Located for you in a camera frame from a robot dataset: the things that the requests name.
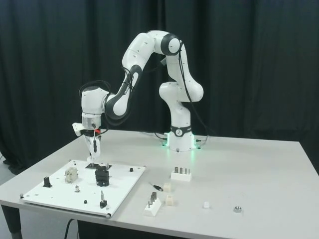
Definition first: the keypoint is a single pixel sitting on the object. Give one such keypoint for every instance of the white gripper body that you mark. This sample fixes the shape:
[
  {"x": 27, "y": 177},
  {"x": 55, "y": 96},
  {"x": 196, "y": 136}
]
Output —
[{"x": 88, "y": 142}]

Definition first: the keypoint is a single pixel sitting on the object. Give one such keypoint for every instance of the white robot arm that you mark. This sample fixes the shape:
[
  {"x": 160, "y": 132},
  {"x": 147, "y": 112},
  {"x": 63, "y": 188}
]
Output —
[{"x": 179, "y": 112}]

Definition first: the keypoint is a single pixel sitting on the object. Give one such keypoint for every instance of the white small gear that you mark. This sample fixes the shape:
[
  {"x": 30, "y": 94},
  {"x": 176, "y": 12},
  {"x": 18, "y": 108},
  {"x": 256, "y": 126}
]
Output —
[{"x": 206, "y": 204}]

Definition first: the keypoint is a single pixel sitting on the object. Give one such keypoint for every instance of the thin black rod red tag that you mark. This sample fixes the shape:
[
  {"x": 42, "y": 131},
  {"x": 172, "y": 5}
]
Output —
[{"x": 95, "y": 145}]

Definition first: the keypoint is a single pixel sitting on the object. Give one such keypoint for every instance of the beige rectangular connector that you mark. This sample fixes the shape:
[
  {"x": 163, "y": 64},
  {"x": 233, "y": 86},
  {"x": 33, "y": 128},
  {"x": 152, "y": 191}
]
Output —
[{"x": 71, "y": 176}]

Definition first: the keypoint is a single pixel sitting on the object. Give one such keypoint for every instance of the black D-SUB plug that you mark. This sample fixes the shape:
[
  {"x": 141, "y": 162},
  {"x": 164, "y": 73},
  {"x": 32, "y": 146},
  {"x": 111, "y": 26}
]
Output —
[{"x": 102, "y": 178}]

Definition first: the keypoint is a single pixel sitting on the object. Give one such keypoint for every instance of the metal BNC plug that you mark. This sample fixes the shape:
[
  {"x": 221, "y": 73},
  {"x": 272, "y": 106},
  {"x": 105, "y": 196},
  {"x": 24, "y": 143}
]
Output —
[{"x": 77, "y": 189}]

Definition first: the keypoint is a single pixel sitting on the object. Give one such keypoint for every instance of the white task board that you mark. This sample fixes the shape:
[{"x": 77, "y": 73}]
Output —
[{"x": 62, "y": 195}]

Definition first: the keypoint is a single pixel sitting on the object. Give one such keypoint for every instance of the large metal square peg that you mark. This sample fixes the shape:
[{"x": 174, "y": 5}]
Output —
[{"x": 154, "y": 196}]

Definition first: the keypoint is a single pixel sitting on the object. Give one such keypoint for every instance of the medium metal square peg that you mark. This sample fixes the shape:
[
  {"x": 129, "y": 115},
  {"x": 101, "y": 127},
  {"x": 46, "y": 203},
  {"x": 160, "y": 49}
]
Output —
[{"x": 151, "y": 200}]

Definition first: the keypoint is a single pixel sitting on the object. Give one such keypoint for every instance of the cream cube holder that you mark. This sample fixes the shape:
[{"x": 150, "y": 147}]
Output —
[
  {"x": 170, "y": 201},
  {"x": 167, "y": 187}
]

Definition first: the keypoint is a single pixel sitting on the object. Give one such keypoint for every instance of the white square peg holder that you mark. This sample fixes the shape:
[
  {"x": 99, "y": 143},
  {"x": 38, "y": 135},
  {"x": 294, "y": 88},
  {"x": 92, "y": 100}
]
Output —
[{"x": 152, "y": 210}]

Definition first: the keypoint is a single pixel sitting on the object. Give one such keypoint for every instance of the black curtain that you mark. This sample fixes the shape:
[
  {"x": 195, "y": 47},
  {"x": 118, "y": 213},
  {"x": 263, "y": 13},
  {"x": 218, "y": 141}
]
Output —
[{"x": 37, "y": 62}]

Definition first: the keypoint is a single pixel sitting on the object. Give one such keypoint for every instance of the white round peg holder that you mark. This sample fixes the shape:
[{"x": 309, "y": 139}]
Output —
[{"x": 180, "y": 177}]

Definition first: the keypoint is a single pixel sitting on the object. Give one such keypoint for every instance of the black table leg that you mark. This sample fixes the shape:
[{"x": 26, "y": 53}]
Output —
[{"x": 11, "y": 221}]

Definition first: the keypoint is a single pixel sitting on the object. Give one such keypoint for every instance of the grey metal nut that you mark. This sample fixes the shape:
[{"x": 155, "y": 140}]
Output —
[{"x": 238, "y": 209}]

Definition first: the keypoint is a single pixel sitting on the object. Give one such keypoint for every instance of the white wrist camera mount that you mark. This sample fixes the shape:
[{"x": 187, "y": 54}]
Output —
[{"x": 77, "y": 128}]

